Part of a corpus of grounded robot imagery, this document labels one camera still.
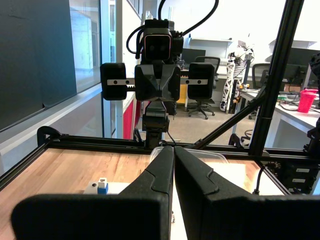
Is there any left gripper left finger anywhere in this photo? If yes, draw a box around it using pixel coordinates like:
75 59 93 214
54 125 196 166
11 146 175 240

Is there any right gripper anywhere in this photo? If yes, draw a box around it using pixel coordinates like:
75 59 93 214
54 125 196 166
99 61 216 102

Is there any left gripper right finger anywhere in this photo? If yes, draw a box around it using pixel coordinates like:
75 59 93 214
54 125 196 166
174 147 320 240

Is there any blue and white connector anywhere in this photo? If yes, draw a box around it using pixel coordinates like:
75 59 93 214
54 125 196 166
96 177 109 195

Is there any white taskboard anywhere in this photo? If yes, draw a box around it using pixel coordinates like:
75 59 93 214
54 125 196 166
82 161 253 240

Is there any yellow drawer cabinet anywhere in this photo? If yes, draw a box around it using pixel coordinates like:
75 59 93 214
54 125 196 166
178 83 190 106

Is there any red partition panel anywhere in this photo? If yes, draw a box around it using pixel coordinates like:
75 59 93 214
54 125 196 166
123 92 137 140

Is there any black controller box with labels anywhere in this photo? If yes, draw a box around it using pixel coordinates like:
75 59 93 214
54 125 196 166
262 161 320 195

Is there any black computer monitor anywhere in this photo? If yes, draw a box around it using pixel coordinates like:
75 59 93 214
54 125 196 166
183 48 206 63
282 47 320 85

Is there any clear plastic tub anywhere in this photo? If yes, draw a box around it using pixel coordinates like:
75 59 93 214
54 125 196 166
151 146 227 165

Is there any white lattice stand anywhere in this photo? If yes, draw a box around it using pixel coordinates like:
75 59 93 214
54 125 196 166
219 39 256 112

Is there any white desk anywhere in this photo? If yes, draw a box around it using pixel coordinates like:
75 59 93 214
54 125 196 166
239 89 320 150

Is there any red plastic container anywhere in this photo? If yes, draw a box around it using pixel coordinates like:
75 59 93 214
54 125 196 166
297 88 319 113

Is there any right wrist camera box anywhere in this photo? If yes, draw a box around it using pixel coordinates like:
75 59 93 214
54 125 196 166
142 18 185 62

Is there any black aluminium frame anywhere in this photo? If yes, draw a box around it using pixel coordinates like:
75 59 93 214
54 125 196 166
0 0 320 196

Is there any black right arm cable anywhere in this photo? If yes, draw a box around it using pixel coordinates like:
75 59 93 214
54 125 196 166
182 0 220 36

